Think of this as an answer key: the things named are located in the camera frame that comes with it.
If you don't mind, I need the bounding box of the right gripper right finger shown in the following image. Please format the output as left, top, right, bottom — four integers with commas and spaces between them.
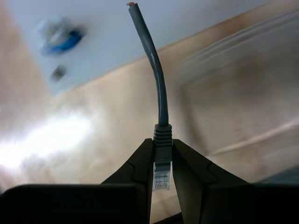
171, 139, 299, 224

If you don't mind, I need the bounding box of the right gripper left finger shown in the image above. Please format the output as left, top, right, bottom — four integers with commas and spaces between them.
0, 137, 155, 224

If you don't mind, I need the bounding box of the grey cable with clear plug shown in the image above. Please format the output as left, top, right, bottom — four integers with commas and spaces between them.
125, 1, 174, 192

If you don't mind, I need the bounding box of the clear plastic container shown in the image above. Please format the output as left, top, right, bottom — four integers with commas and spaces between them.
178, 9, 299, 157

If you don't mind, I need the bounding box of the small blue socket block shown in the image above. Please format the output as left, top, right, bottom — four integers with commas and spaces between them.
38, 20, 88, 56

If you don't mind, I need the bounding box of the white task board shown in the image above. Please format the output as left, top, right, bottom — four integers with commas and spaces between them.
7, 0, 271, 95

